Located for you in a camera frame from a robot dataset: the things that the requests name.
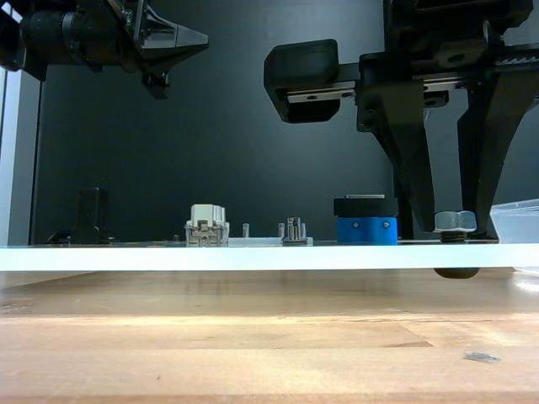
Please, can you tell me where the silver M12 flange nut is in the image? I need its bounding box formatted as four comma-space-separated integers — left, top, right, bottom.
433, 210, 478, 235

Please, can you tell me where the clear plastic tub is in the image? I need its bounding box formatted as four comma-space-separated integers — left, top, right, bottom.
490, 199, 539, 270

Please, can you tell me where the black M12 threaded bolt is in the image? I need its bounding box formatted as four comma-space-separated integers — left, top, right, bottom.
433, 232, 480, 280

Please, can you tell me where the grey white connector housing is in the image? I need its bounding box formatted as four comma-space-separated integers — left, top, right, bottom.
184, 204, 231, 247

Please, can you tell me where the small black connector block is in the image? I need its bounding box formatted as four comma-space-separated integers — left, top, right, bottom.
70, 186, 109, 245

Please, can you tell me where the white board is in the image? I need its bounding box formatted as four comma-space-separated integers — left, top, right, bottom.
0, 240, 539, 273

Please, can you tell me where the black vertical post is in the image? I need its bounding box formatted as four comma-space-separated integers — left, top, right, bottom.
385, 128, 416, 246

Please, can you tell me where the pin connector on blue mount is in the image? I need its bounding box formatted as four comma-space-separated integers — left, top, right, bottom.
333, 193, 400, 246

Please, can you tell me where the black aluminium frame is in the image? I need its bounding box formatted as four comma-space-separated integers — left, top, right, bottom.
45, 226, 500, 246

